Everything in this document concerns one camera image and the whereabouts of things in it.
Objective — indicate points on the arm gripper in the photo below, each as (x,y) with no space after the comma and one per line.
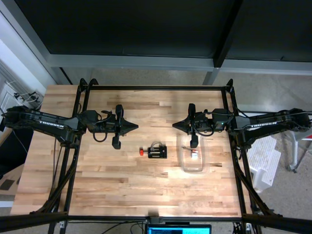
(193,142)
(118,141)

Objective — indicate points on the RCA connector with spring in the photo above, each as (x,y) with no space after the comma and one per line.
(189,149)

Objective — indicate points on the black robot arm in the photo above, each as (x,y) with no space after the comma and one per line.
(263,124)
(51,123)

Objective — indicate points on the small white block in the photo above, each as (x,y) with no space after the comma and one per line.
(194,156)

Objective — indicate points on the black vise with orange knob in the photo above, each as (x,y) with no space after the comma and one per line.
(156,154)

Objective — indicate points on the clear plastic tub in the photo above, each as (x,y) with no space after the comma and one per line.
(195,168)

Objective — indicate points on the white step stool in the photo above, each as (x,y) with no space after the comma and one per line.
(263,158)

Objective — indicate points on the laptop screen with blue edge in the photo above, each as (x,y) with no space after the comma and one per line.
(178,229)

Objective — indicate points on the grey metal chair legs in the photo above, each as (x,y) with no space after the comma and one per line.
(293,151)

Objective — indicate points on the brown cardboard box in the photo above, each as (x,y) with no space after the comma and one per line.
(9,180)

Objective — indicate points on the black metal frame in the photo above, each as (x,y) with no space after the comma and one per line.
(70,170)

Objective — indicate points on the black table-level camera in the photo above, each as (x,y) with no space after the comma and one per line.
(154,218)

